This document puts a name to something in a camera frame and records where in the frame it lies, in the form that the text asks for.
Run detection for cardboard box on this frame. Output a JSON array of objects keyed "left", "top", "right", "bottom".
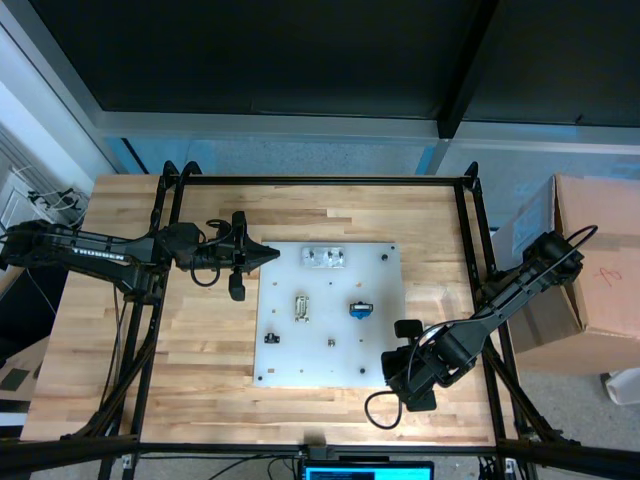
[{"left": 492, "top": 172, "right": 640, "bottom": 377}]

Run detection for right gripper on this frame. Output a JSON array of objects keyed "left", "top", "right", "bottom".
[{"left": 381, "top": 319, "right": 437, "bottom": 413}]

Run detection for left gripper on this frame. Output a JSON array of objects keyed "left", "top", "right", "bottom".
[{"left": 227, "top": 210, "right": 280, "bottom": 302}]

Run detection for white task board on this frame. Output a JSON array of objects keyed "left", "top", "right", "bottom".
[{"left": 253, "top": 241, "right": 405, "bottom": 390}]

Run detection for black frame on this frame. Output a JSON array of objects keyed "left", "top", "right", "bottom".
[{"left": 0, "top": 159, "right": 640, "bottom": 480}]

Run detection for blue screen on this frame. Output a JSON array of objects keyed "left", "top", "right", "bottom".
[{"left": 298, "top": 460, "right": 435, "bottom": 480}]

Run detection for clear plastic container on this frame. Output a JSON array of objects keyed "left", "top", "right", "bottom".
[{"left": 403, "top": 286, "right": 475, "bottom": 335}]

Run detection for black looped cable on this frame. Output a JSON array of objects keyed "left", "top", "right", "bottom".
[
  {"left": 364, "top": 389, "right": 402, "bottom": 430},
  {"left": 190, "top": 218, "right": 232, "bottom": 287}
]

